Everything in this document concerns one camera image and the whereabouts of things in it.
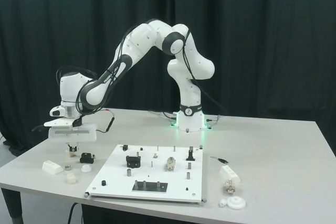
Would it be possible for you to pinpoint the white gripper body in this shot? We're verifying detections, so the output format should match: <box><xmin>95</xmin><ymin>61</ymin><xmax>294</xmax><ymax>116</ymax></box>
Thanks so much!
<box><xmin>48</xmin><ymin>126</ymin><xmax>98</xmax><ymax>142</ymax></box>

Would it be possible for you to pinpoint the black D-SUB plug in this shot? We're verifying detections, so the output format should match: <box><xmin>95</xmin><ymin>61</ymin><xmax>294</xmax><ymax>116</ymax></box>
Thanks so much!
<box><xmin>79</xmin><ymin>152</ymin><xmax>97</xmax><ymax>164</ymax></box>

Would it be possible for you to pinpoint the flat white mounting plate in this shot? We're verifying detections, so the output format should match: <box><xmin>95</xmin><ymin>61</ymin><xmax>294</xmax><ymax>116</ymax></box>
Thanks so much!
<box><xmin>43</xmin><ymin>118</ymin><xmax>79</xmax><ymax>128</ymax></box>

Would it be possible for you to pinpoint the white holder with holes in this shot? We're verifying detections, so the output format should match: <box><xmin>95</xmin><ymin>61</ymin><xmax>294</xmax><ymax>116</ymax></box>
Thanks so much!
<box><xmin>219</xmin><ymin>165</ymin><xmax>242</xmax><ymax>183</ymax></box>
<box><xmin>41</xmin><ymin>159</ymin><xmax>65</xmax><ymax>176</ymax></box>

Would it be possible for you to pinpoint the white task board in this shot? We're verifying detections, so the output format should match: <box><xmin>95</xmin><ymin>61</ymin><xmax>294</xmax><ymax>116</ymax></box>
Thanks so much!
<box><xmin>84</xmin><ymin>144</ymin><xmax>208</xmax><ymax>204</ymax></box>

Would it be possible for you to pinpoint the dark table leg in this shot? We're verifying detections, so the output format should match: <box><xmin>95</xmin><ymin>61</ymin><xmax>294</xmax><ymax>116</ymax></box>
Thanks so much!
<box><xmin>0</xmin><ymin>187</ymin><xmax>23</xmax><ymax>224</ymax></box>

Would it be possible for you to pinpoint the black curtain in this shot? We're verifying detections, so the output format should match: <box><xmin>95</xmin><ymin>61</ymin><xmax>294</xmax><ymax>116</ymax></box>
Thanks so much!
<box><xmin>0</xmin><ymin>0</ymin><xmax>336</xmax><ymax>154</ymax></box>

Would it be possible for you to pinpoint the white large gear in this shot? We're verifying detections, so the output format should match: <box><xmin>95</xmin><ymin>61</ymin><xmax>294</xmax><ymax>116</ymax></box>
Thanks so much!
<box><xmin>226</xmin><ymin>196</ymin><xmax>247</xmax><ymax>210</ymax></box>

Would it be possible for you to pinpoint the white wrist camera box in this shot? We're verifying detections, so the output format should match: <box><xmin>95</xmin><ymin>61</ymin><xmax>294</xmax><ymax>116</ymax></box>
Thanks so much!
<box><xmin>49</xmin><ymin>105</ymin><xmax>66</xmax><ymax>118</ymax></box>

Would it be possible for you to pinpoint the black floor cable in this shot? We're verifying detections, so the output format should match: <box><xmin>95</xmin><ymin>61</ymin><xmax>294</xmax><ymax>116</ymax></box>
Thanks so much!
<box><xmin>68</xmin><ymin>202</ymin><xmax>82</xmax><ymax>224</ymax></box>

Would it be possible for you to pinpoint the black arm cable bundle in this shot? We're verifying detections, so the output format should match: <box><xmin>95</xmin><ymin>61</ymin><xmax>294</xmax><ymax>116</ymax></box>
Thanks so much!
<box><xmin>30</xmin><ymin>24</ymin><xmax>200</xmax><ymax>133</ymax></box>

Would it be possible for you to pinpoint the black plug with short cable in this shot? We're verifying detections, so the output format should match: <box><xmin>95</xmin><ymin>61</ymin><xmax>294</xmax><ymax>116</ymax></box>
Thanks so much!
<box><xmin>209</xmin><ymin>156</ymin><xmax>230</xmax><ymax>164</ymax></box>

